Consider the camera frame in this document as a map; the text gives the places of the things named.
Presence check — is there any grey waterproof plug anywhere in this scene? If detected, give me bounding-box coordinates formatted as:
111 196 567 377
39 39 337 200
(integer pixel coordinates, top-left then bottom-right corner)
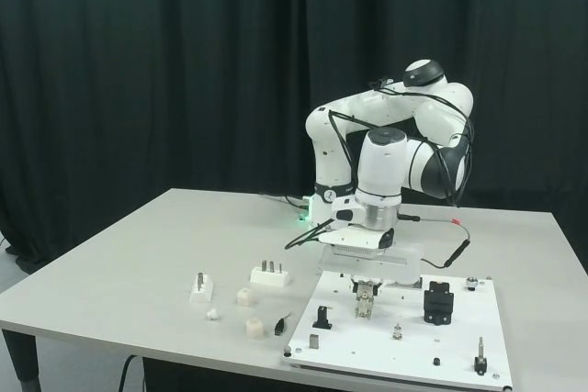
354 280 376 308

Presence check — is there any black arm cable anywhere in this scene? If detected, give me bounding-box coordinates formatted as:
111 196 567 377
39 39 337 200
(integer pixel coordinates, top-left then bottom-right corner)
284 74 477 251

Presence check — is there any white peg holder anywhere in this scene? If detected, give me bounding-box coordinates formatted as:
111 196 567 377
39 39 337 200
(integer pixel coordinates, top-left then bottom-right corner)
189 272 216 305
249 266 291 291

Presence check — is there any black base cable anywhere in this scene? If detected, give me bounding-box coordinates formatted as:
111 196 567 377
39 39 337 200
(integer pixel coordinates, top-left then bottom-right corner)
259 192 313 209

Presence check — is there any black curtain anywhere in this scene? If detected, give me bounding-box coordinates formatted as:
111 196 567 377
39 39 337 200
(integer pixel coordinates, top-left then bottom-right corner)
0 0 588 258

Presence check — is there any silver wrist ring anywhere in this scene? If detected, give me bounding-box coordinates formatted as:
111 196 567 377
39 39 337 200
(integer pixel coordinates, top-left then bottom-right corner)
357 206 399 231

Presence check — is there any white cube plug holder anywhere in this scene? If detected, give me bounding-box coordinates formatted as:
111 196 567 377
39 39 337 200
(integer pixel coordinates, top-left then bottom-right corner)
243 316 266 338
235 286 257 307

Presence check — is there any white task board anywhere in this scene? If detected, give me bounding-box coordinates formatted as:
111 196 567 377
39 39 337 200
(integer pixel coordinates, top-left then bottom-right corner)
279 267 515 391

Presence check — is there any white box dark window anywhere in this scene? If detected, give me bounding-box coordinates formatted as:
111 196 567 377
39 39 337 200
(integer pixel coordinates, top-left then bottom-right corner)
331 196 367 223

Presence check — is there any black table leg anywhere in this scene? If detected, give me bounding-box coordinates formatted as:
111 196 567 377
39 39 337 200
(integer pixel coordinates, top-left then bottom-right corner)
1 328 39 392

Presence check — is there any black hanging cable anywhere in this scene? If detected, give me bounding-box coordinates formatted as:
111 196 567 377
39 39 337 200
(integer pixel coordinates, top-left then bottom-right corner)
119 353 144 392

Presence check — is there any black USB plug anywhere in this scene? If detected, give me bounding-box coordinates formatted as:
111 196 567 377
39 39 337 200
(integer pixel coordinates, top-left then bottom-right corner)
274 312 294 336

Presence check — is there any flat white mount plate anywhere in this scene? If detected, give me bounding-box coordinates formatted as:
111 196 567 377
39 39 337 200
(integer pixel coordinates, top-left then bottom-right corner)
318 226 385 249

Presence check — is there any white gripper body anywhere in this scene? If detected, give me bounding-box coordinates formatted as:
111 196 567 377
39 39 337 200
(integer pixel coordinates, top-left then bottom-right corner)
320 244 423 286

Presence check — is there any black rod on wire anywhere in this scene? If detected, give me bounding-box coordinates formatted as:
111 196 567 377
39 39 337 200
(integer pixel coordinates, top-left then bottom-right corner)
398 213 472 270

